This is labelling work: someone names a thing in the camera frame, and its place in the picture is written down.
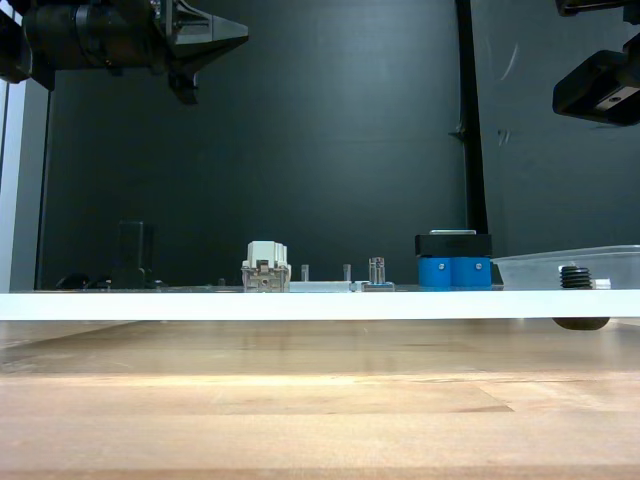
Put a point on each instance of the grey aluminium partition frame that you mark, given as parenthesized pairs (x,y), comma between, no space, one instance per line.
(12,200)

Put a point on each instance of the beige connector housing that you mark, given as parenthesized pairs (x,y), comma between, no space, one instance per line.
(265,270)

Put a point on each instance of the black rubber board foot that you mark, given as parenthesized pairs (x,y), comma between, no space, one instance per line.
(580,324)

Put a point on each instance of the small silver socket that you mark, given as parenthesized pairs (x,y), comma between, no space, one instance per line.
(377,272)

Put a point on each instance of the clear plastic tub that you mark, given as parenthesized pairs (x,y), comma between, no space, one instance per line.
(530,272)

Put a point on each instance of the small black clamp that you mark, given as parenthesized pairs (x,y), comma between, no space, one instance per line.
(132,250)

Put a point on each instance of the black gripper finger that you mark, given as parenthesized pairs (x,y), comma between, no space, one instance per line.
(200,55)
(225,30)

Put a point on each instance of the clear RJ45 connector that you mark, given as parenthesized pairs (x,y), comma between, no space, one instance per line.
(601,283)

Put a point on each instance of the black hex screw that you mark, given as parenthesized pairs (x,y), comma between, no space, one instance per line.
(575,277)

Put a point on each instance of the black wall post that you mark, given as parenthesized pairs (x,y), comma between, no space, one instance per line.
(472,150)

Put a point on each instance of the blue and black connector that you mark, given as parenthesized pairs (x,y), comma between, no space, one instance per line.
(452,272)

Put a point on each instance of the white task board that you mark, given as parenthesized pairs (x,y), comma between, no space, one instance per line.
(300,305)

